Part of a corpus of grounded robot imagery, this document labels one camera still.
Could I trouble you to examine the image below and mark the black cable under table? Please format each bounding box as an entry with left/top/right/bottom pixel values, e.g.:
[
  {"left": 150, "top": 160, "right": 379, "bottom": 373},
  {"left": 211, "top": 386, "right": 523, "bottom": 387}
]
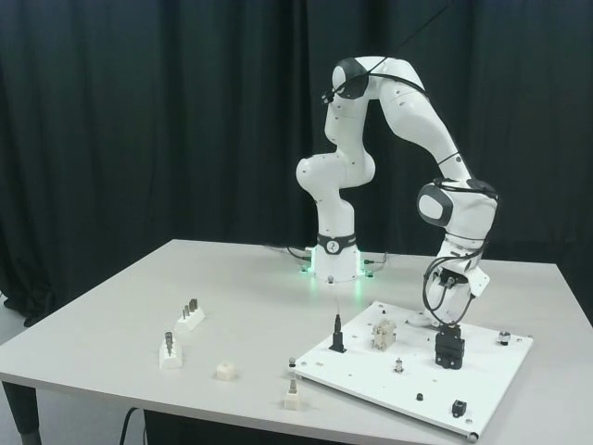
[{"left": 120, "top": 406, "right": 143, "bottom": 445}]

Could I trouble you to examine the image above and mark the looped black gripper cable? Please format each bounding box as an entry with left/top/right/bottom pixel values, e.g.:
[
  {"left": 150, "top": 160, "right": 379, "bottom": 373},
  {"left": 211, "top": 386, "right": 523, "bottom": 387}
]
[{"left": 422, "top": 257, "right": 448, "bottom": 326}]

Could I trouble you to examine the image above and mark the black base cable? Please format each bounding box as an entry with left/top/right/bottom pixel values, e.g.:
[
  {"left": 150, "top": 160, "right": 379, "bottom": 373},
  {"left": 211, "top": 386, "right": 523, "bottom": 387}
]
[
  {"left": 276, "top": 244, "right": 317, "bottom": 261},
  {"left": 360, "top": 251, "right": 390, "bottom": 271}
]

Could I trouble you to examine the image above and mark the dark table leg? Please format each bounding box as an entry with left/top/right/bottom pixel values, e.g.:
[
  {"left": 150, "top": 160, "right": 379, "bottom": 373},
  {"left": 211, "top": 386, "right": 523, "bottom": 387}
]
[{"left": 0, "top": 381, "right": 39, "bottom": 445}]

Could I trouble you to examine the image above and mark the black upright plug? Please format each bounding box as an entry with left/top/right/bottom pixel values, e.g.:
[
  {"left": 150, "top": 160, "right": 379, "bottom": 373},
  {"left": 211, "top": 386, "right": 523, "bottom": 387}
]
[{"left": 328, "top": 311, "right": 347, "bottom": 352}]

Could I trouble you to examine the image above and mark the white task board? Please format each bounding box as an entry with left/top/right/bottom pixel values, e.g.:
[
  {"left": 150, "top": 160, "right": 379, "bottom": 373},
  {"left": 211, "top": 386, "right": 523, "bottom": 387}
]
[{"left": 293, "top": 299, "right": 535, "bottom": 439}]

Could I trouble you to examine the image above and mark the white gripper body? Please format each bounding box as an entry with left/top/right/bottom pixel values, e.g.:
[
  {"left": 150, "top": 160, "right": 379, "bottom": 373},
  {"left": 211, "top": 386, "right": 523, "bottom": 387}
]
[{"left": 424, "top": 276, "right": 472, "bottom": 327}]

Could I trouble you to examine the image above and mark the white three-peg holder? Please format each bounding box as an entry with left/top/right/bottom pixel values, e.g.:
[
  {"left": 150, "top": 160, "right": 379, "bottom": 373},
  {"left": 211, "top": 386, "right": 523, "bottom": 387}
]
[{"left": 174, "top": 307, "right": 207, "bottom": 334}]

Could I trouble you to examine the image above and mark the black curtain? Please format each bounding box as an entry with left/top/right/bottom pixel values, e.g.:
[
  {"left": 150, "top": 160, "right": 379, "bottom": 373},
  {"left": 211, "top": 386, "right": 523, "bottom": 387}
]
[{"left": 0, "top": 0, "right": 593, "bottom": 328}]

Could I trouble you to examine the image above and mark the beige multi-pin connector block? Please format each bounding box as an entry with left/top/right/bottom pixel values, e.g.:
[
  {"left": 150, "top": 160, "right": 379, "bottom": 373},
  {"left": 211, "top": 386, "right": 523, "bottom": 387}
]
[{"left": 371, "top": 319, "right": 396, "bottom": 355}]

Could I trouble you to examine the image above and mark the long black arm cable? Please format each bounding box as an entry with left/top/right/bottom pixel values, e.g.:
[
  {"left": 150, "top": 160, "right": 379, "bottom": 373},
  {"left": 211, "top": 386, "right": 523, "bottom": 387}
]
[{"left": 318, "top": 0, "right": 501, "bottom": 242}]

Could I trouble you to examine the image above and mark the small white empty holder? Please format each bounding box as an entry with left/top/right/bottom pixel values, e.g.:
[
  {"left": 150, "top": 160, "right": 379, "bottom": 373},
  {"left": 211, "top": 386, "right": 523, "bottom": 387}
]
[{"left": 215, "top": 358, "right": 239, "bottom": 383}]

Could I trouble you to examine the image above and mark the white stepped peg holder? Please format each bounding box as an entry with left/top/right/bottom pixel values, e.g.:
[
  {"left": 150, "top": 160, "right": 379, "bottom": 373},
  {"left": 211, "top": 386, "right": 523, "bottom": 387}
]
[{"left": 158, "top": 344, "right": 183, "bottom": 371}]

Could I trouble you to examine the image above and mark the flat white mounting plate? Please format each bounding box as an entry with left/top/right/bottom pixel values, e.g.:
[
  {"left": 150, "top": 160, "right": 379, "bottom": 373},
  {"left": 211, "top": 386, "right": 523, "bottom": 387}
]
[{"left": 464, "top": 265, "right": 492, "bottom": 299}]

